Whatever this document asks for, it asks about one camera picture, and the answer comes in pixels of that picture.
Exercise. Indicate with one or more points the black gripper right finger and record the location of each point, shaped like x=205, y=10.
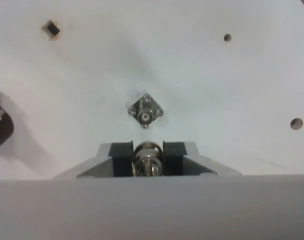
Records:
x=174, y=160

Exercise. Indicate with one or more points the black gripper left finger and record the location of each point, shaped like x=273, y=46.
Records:
x=121, y=160

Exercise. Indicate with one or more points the metal BNC plug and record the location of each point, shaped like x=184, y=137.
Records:
x=148, y=162

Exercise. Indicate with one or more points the white task board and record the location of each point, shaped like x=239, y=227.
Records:
x=191, y=75

